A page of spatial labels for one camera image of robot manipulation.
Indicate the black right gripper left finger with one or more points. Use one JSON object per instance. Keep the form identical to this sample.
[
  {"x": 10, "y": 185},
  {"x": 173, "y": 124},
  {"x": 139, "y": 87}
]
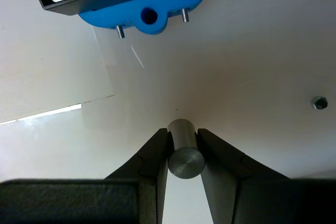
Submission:
[{"x": 78, "y": 203}]

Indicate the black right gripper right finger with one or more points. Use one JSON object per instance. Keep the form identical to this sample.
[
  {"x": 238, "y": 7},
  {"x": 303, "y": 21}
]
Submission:
[{"x": 262, "y": 203}]

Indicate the steel 16mm cylinder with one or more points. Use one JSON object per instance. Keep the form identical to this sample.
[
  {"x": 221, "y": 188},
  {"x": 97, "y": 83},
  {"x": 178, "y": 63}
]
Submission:
[{"x": 186, "y": 165}]

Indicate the white taskboard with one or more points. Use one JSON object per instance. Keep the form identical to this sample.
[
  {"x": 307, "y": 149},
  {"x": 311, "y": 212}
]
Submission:
[{"x": 236, "y": 51}]

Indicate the small steel nut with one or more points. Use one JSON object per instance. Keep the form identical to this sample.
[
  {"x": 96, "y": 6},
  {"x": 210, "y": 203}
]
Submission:
[{"x": 319, "y": 103}]

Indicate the small steel set screw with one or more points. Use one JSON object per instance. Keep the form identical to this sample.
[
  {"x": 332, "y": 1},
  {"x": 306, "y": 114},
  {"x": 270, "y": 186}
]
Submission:
[
  {"x": 120, "y": 32},
  {"x": 185, "y": 15}
]

